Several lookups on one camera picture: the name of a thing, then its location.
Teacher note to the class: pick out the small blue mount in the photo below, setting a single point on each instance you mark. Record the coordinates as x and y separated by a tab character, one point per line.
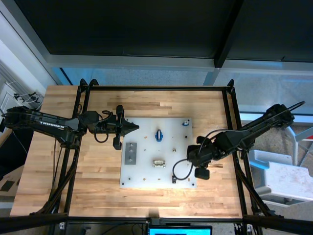
183	124

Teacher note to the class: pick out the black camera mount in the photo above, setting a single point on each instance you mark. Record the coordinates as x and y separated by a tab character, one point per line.
154	220

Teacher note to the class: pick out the blue bar holder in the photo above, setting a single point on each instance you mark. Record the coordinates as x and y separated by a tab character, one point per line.
159	140

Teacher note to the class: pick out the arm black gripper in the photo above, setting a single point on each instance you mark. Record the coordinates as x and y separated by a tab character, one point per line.
107	127
203	153

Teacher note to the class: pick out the black printed holder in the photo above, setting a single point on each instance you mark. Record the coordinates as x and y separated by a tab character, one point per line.
174	181

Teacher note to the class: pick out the black metal frame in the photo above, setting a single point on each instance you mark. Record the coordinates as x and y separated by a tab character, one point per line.
156	87

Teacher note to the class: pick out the white taskboard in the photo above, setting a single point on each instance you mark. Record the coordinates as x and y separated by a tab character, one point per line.
146	171

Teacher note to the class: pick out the beige connector housing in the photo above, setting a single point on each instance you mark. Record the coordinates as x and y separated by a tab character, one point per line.
159	164

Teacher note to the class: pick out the blue-lit monitor screen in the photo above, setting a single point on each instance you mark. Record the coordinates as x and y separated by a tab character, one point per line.
179	231

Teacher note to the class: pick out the grey metal plate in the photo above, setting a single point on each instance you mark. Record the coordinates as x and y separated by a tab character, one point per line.
127	154

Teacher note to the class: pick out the short white bar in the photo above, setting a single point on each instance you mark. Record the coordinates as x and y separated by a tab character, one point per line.
159	134

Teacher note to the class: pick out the black vertical post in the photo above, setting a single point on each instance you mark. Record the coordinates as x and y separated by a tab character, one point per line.
227	36

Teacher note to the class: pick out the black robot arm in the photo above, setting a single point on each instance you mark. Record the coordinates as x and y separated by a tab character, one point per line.
256	124
49	122

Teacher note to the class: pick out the cardboard box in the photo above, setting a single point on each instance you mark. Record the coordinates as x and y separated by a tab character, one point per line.
9	178

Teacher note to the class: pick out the white metal chair frame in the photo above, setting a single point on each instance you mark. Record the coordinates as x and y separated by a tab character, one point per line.
297	139

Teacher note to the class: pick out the white corner bracket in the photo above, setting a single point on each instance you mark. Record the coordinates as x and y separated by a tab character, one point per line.
249	227
61	225

